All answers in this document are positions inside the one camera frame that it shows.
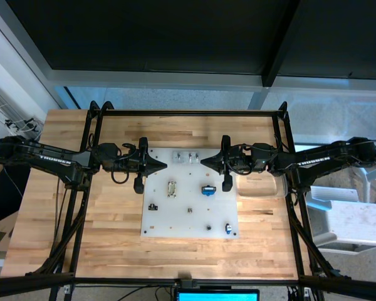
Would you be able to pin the small blue connector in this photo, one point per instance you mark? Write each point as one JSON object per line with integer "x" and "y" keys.
{"x": 228, "y": 228}

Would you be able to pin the blue laptop screen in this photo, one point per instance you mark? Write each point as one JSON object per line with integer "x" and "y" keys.
{"x": 216, "y": 296}

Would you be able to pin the clear plastic tub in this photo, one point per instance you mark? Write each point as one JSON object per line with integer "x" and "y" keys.
{"x": 257, "y": 188}

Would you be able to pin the brown cardboard box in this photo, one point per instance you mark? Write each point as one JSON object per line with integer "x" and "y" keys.
{"x": 1, "y": 232}

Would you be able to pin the white board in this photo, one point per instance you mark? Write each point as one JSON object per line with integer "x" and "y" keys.
{"x": 181, "y": 200}

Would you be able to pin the black table-level camera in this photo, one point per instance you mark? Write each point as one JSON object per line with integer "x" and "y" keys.
{"x": 185, "y": 283}

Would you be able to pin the black metal frame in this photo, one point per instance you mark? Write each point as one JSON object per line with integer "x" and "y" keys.
{"x": 238, "y": 280}

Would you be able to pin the silver corner bracket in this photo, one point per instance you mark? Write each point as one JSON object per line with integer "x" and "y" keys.
{"x": 307, "y": 291}
{"x": 67, "y": 288}

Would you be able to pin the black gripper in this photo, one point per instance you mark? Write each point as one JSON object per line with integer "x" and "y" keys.
{"x": 143, "y": 163}
{"x": 227, "y": 163}

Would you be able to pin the small black clamp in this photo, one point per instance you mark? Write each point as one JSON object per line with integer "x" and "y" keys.
{"x": 152, "y": 207}

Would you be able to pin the blue and black connector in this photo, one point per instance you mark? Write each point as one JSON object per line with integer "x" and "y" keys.
{"x": 208, "y": 190}

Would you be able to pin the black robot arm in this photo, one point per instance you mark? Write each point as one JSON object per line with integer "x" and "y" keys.
{"x": 313, "y": 161}
{"x": 54, "y": 160}

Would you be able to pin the clear metal bar block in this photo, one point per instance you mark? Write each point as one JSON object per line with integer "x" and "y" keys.
{"x": 183, "y": 160}

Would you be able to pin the grey connector housing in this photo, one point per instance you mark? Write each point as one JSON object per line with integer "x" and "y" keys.
{"x": 172, "y": 189}

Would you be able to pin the white step stool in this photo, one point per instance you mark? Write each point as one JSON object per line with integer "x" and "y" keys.
{"x": 354, "y": 219}

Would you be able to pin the white metal chair frame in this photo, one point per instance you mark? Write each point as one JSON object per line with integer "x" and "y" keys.
{"x": 366, "y": 185}

